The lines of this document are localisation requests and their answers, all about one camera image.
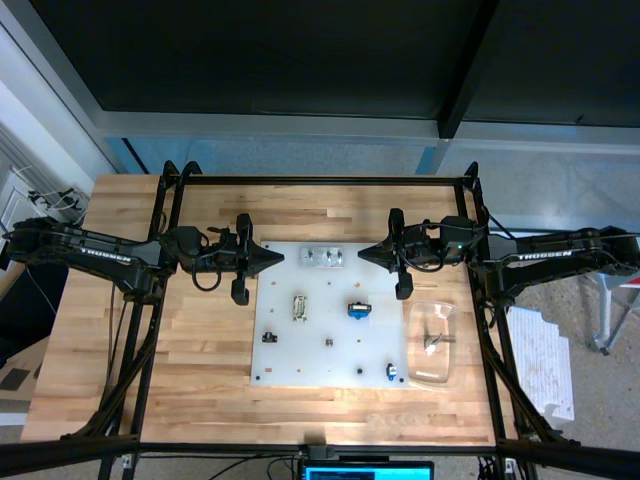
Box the black white cable bundle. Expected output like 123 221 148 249
27 187 91 211

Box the white taskboard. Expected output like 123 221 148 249
248 240 411 389

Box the brown cardboard box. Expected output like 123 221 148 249
0 334 51 426

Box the laptop screen with blue edge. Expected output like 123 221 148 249
298 459 435 480

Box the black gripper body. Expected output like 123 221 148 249
389 208 445 302
199 213 253 307

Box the black vertical wall post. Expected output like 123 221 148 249
437 0 501 140

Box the silver mounting block with posts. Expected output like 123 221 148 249
298 244 346 270

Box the black aluminium frame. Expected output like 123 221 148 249
0 159 640 480

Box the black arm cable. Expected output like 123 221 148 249
192 268 224 293

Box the grey metal chair frame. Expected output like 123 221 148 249
579 269 640 357

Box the black table-level camera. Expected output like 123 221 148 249
303 433 329 459

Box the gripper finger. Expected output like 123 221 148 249
249 256 286 280
356 253 397 275
356 237 395 257
249 238 286 260

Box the white foam packing block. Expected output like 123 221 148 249
504 305 576 426

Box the clear plastic tub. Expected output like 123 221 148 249
407 299 459 387

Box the blue black D-sub socket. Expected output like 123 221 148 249
346 299 374 321

